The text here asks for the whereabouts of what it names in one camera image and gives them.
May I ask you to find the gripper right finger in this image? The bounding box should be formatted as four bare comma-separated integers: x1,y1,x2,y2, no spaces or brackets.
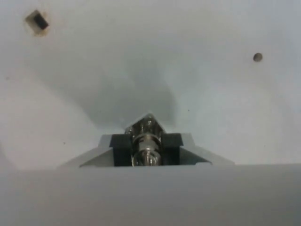
161,132,236,166

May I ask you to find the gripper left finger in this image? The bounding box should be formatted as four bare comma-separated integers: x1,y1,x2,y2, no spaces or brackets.
56,133,133,169

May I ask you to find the metal BNC plug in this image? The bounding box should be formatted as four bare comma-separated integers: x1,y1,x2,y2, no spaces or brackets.
130,132,164,167

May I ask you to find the white task board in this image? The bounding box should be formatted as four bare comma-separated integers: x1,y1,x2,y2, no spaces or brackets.
0,0,301,170

